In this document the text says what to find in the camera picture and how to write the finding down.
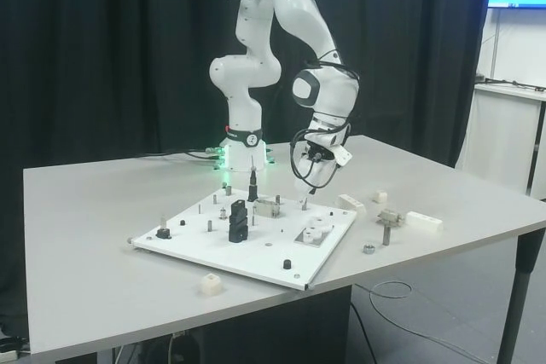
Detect black table leg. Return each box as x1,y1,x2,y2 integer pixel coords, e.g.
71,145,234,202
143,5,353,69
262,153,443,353
504,227,537,364

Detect small white camera box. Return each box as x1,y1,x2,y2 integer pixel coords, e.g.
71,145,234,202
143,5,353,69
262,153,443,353
332,145,353,168

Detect grey floor cable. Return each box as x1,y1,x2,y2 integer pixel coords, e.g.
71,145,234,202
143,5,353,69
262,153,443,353
350,280,413,364

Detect white cabinet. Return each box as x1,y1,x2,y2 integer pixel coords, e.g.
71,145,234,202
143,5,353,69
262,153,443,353
456,81,546,202

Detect black base cables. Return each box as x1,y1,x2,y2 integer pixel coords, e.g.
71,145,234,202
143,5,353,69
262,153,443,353
138,147,229,165

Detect long white peg holder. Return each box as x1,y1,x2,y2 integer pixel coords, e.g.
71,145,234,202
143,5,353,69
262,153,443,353
337,194,369,217
406,210,445,235

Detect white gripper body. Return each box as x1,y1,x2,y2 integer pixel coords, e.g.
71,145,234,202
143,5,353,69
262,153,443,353
293,157,339,197

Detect white task board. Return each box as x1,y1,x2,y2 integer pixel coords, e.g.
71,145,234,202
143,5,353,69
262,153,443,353
127,187,357,292

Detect black curtain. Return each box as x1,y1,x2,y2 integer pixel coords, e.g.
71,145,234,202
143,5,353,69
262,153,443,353
0,0,498,220

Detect black D-SUB plug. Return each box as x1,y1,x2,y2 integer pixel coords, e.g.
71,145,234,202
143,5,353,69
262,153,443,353
228,199,250,244

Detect black slim plug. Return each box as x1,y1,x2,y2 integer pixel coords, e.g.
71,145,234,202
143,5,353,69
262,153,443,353
247,159,260,203

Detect metal plug with flange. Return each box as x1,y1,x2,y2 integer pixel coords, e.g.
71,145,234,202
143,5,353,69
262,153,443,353
375,208,405,229

